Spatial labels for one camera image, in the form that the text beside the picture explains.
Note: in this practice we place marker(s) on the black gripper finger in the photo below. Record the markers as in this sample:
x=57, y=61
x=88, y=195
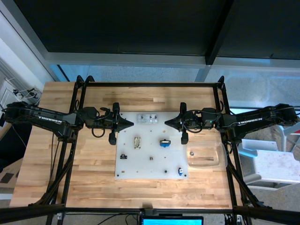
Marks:
x=175, y=120
x=124, y=120
x=175, y=126
x=124, y=126

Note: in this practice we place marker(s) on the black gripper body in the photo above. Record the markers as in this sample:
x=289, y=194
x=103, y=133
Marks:
x=114, y=122
x=185, y=122

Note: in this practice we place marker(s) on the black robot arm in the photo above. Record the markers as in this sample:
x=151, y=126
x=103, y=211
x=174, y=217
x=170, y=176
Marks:
x=248, y=120
x=50, y=119

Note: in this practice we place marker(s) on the blue and black connector socket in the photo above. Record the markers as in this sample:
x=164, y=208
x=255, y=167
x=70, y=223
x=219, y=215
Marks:
x=165, y=143

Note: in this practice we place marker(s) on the beige connector housing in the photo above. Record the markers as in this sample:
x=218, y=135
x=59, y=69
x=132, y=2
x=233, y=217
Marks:
x=137, y=143

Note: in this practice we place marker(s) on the aluminium block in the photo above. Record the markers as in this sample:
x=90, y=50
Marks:
x=146, y=121

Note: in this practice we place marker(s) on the small black clamp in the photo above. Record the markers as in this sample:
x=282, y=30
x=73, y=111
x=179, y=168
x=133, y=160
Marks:
x=123, y=156

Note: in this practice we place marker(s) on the clear plastic tub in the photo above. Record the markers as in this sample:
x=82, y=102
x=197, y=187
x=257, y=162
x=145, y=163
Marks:
x=206, y=161

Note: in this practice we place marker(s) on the white plastic board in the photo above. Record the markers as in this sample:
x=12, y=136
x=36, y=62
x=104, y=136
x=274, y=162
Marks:
x=140, y=168

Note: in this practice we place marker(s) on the small blue white connector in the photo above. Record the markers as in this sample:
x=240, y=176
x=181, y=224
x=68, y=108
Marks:
x=180, y=171

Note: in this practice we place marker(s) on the blue screen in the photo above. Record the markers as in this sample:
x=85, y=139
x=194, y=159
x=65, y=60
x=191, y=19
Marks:
x=171, y=221

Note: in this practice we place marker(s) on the white plastic step stool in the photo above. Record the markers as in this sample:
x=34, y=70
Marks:
x=272, y=164

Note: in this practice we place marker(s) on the white tubular metal stand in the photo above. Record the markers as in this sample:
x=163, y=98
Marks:
x=284, y=143

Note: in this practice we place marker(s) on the black flat pad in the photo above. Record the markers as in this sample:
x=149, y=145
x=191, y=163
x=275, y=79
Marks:
x=6, y=178

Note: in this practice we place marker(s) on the black metal frame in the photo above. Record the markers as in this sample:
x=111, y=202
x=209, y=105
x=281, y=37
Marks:
x=150, y=84

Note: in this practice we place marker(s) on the small black camera mount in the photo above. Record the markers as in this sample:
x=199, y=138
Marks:
x=150, y=211

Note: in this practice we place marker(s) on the black upright post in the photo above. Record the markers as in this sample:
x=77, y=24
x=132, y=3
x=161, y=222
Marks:
x=218, y=35

